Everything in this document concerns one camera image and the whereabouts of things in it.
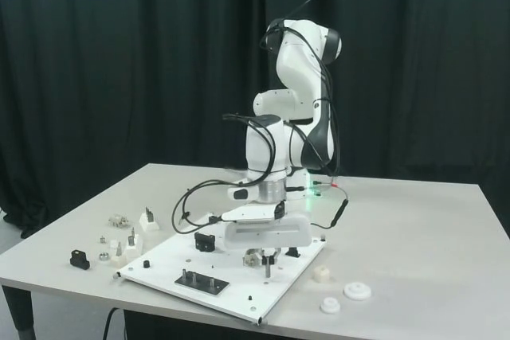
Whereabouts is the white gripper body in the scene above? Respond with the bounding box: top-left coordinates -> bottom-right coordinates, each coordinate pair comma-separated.
223,213 -> 312,248

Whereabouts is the white peg holder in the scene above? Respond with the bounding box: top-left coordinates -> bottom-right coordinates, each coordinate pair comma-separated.
122,236 -> 143,258
138,212 -> 162,234
109,239 -> 128,269

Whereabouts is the flat white mounting plate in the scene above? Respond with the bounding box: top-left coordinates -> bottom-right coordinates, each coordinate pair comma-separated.
220,205 -> 281,223

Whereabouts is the white task board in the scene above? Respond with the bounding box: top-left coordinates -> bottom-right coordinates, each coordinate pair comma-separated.
114,212 -> 329,323

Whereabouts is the white medium gear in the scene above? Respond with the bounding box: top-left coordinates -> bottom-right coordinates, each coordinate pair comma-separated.
320,296 -> 342,314

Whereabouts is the thin black rod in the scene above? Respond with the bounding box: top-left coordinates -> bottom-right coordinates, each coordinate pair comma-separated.
331,195 -> 351,230

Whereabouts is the white large gear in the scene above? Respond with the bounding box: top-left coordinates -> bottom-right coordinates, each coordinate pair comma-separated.
343,282 -> 374,301

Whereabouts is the black D-SUB plug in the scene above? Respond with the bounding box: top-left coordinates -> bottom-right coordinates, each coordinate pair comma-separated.
69,249 -> 91,270

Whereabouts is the dark table leg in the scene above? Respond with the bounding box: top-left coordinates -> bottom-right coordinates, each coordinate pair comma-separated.
0,285 -> 33,340

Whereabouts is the black curtain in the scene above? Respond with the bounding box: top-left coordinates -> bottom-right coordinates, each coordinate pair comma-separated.
0,0 -> 510,238

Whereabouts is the silver flange ring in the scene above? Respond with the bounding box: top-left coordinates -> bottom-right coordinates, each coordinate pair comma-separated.
254,179 -> 286,203

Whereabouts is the white camera box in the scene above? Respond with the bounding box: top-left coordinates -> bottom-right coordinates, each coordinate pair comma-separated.
226,186 -> 253,201

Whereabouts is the black base cable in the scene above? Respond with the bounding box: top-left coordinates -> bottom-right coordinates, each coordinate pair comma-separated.
310,178 -> 344,190

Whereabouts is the black camera cable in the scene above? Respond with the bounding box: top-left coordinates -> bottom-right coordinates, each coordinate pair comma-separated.
172,111 -> 288,236

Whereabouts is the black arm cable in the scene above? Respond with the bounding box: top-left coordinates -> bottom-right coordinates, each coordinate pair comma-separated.
257,0 -> 344,182

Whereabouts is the black cable under table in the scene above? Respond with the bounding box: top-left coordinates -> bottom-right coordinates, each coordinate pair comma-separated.
103,307 -> 121,340

